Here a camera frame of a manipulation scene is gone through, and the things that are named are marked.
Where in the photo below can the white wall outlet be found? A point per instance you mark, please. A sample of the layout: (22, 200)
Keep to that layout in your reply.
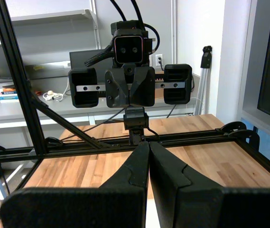
(159, 59)

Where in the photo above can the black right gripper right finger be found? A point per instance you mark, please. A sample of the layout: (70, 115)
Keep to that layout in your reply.
(220, 209)

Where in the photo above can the silver tripod with black head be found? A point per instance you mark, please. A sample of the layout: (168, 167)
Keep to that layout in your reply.
(206, 59)

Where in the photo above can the white wall shelf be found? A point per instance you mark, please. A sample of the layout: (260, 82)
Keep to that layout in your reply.
(54, 16)

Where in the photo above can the grey office desk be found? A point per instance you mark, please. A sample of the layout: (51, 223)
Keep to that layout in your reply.
(11, 109)

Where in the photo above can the black aluminium frame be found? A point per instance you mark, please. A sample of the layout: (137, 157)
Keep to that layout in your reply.
(13, 59)

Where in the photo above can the book with orange spine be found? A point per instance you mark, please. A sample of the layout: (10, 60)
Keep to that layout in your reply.
(9, 89)

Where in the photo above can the black desk monitor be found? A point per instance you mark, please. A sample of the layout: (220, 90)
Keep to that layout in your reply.
(0, 61)
(87, 58)

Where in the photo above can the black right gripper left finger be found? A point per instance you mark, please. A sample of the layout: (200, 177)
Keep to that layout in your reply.
(82, 206)

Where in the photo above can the small orange object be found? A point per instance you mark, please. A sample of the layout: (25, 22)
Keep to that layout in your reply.
(38, 92)

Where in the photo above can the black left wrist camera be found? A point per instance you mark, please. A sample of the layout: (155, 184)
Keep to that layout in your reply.
(128, 50)

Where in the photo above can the yellow sticky note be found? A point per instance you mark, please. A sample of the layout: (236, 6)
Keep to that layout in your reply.
(38, 68)

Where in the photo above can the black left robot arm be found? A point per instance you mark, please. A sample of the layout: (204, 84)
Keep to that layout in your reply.
(136, 121)

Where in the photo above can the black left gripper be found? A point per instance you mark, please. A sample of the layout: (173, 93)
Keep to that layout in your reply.
(83, 98)

